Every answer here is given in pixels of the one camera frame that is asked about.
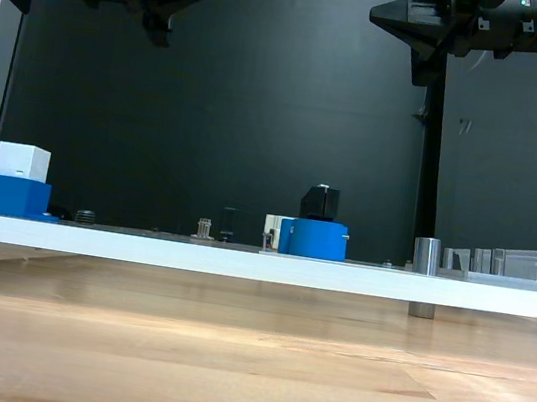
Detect steel cylinder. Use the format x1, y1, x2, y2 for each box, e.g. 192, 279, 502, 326
403, 235, 445, 320

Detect black plug with silver pin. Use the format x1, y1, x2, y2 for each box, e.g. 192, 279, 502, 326
299, 180, 342, 223

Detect white cube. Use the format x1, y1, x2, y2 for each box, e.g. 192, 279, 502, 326
0, 139, 53, 185

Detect blue round holder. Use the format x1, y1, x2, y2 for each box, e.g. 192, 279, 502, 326
276, 214, 352, 264

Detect small metal socket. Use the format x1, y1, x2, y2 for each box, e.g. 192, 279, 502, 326
191, 216, 217, 241

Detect black round knob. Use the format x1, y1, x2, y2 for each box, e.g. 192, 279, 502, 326
73, 207, 99, 227

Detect blue square base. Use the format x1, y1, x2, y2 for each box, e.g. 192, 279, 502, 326
0, 174, 66, 224

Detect white connector housing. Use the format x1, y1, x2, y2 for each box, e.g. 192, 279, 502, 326
259, 213, 295, 256

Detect grey metal slotted block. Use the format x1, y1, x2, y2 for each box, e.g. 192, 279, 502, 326
438, 240, 537, 293

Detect white mounting board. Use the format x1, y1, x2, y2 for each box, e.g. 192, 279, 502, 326
0, 208, 537, 324

